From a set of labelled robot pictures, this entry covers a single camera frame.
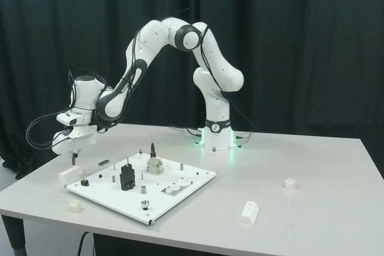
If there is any black curtain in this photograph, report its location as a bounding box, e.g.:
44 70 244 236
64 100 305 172
0 0 384 176

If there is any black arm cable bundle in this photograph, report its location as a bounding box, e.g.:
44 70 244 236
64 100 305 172
26 8 229 153

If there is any beige multi-pin connector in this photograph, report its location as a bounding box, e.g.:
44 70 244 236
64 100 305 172
146 156 164 176

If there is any black cable under table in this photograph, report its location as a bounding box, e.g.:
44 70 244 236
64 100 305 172
78 231 97 256

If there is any white cube holder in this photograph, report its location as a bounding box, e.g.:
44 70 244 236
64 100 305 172
67 198 84 213

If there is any white wedge holder with holes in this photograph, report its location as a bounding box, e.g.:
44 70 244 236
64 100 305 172
238 199 260 224

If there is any white large gear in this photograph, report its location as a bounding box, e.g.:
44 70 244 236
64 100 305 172
176 177 193 189

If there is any dark table leg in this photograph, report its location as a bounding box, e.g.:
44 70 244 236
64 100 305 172
0 213 25 256

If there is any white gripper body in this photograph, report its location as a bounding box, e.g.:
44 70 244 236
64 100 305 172
50 131 85 156

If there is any black upright connector block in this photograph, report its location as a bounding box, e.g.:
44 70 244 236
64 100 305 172
149 132 157 158

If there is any long white peg holder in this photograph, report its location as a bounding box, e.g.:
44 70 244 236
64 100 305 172
58 164 83 182

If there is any white task board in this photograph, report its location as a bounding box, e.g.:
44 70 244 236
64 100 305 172
64 151 218 226

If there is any black cable behind arm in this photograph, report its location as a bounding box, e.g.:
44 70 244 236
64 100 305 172
221 88 254 141

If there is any black cable at arm foot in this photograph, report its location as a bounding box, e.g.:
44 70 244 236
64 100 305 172
169 125 205 137

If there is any black D-SUB plug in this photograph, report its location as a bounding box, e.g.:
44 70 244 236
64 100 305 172
119 162 136 191

